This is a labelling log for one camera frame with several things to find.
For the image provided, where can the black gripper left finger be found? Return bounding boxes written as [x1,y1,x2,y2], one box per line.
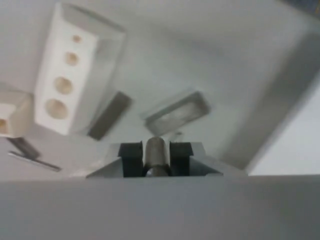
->
[86,141,146,179]

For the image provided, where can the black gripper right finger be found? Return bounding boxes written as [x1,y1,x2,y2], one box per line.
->
[169,141,224,178]

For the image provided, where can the large metal square peg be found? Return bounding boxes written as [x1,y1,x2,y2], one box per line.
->
[143,91,211,136]

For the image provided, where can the medium metal square peg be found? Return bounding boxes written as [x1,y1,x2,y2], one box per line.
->
[86,90,133,141]

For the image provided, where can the thin metal round peg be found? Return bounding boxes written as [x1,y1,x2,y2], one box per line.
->
[8,151,62,173]

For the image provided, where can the white four-hole peg holder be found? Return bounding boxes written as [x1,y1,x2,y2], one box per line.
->
[33,2,126,136]

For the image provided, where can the white task board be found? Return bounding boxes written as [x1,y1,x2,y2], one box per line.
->
[246,98,320,177]

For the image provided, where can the small white plug holder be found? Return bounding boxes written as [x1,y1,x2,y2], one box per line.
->
[0,90,34,139]

